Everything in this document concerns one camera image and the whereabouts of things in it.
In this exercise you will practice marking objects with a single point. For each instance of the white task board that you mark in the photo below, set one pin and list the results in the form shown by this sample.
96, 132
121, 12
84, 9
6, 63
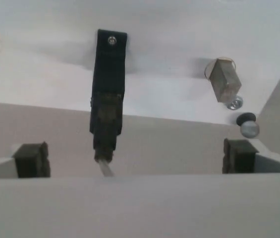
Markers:
55, 49

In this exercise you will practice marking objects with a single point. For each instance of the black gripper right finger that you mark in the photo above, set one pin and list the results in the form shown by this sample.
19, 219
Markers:
241, 158

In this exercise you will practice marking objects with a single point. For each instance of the black USB plug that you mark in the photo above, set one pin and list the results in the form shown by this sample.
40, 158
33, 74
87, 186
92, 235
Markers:
107, 119

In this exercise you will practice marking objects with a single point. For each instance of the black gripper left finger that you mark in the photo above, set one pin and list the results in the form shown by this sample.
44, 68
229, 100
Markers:
30, 161

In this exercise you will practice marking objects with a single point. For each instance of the metal square peg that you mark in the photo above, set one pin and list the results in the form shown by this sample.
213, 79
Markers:
225, 81

